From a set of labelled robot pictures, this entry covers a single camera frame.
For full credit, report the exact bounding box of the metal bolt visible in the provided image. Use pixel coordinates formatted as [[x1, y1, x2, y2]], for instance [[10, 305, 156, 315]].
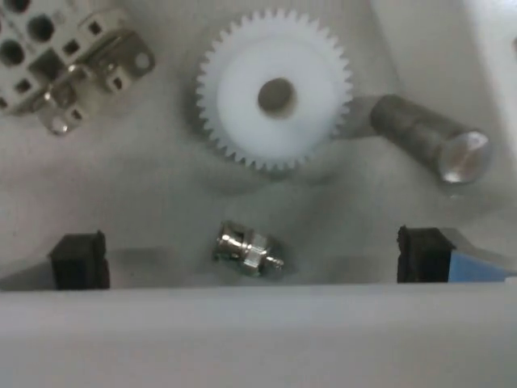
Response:
[[369, 93, 494, 186]]

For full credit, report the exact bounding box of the metal D-SUB connector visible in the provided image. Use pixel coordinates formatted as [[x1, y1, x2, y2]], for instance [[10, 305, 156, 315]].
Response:
[[30, 34, 157, 137]]

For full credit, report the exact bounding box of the white holder with holes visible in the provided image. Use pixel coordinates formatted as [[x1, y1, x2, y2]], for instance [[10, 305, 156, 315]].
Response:
[[0, 0, 122, 119]]

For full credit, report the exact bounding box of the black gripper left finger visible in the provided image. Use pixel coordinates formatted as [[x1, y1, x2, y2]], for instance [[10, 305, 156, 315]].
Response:
[[0, 229, 111, 292]]

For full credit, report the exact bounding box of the white large gear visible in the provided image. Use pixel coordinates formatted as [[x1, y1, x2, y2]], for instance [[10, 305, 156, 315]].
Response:
[[192, 8, 355, 175]]

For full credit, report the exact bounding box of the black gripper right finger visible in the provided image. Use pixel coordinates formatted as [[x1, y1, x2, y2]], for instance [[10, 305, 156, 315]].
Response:
[[397, 225, 517, 285]]

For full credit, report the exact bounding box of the metal BNC plug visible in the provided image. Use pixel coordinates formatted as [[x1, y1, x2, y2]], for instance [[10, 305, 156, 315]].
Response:
[[211, 220, 284, 280]]

